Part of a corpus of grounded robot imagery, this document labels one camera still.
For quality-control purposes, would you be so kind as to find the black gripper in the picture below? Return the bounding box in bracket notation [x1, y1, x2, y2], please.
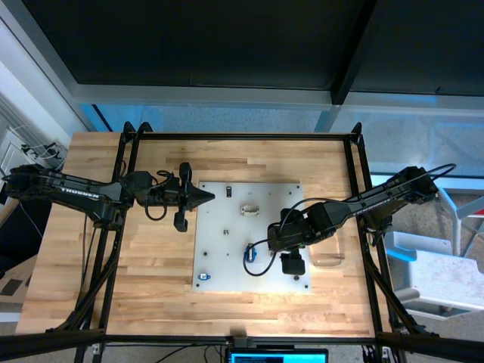
[267, 211, 315, 276]
[165, 162, 216, 233]

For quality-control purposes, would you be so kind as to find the clear plastic tub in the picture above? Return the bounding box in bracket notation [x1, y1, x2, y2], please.
[306, 226, 347, 270]

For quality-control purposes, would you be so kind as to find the white task board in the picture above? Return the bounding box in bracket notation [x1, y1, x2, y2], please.
[191, 181, 312, 293]

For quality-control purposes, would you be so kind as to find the blue laptop screen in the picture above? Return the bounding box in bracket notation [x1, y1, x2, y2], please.
[225, 348, 329, 363]

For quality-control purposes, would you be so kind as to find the white metal step stool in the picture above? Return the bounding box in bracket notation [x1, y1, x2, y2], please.
[389, 185, 484, 321]

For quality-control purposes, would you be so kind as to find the brown cardboard box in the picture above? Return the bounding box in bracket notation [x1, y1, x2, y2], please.
[0, 255, 39, 303]

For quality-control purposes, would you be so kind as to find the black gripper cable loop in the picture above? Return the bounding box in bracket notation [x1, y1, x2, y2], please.
[243, 196, 358, 278]

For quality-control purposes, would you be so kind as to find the black aluminium frame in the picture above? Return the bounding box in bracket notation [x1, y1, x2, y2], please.
[0, 120, 484, 363]

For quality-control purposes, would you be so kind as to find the black table-edge camera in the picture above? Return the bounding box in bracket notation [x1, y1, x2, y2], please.
[228, 327, 253, 348]

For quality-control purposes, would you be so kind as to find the white cable bundle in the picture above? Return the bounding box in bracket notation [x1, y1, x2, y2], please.
[20, 141, 67, 162]

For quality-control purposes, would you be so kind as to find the black arm arched cable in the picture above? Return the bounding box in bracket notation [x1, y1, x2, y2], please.
[415, 163, 458, 187]

